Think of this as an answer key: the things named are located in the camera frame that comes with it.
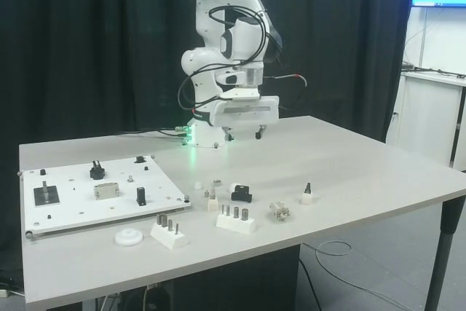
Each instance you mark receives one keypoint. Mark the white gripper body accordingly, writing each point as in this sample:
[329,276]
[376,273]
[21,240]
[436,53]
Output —
[247,110]

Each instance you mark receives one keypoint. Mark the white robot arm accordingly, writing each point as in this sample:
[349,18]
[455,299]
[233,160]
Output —
[207,16]

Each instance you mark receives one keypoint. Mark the metal USB plug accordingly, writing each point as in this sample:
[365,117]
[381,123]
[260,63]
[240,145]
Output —
[308,188]

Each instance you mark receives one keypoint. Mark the white USB plug holder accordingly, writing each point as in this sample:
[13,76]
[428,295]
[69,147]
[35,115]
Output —
[307,199]

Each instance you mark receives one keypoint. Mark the metal BNC plug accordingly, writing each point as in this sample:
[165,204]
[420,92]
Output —
[217,183]

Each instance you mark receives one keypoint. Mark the white small gear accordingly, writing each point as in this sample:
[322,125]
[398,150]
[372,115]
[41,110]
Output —
[198,185]

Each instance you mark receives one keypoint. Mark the grey Ethernet plug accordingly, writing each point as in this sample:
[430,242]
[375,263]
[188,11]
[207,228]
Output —
[209,194]

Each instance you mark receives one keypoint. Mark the white Ethernet plug holder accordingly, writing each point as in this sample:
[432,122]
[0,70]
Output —
[212,205]

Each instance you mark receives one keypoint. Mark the metal thin round peg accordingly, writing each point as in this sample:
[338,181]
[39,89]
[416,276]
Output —
[222,210]

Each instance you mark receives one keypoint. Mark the metal small round peg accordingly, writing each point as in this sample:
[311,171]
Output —
[228,212]

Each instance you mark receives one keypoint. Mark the metal medium round peg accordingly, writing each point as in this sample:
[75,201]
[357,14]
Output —
[236,213]

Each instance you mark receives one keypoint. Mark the metal large round peg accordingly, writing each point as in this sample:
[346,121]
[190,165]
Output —
[244,214]

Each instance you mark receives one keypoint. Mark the white round peg holder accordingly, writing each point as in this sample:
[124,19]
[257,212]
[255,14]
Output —
[234,225]

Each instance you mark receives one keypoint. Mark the metal large square peg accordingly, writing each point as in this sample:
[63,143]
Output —
[159,220]

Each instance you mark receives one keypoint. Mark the white square peg holder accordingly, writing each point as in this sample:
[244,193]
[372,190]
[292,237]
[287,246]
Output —
[169,240]

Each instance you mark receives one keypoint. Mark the white large gear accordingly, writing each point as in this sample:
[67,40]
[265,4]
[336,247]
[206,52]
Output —
[129,237]

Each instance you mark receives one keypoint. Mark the black curtain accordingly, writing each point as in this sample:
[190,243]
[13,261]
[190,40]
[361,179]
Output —
[91,52]

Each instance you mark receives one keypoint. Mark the white cabinet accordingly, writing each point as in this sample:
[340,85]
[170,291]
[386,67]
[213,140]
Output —
[426,118]

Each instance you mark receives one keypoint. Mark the white task board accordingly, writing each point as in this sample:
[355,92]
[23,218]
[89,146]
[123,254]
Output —
[73,212]

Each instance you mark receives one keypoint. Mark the black table leg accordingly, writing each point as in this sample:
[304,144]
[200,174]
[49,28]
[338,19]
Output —
[446,238]

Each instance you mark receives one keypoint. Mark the white power strip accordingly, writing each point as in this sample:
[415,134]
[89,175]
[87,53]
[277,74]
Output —
[3,293]

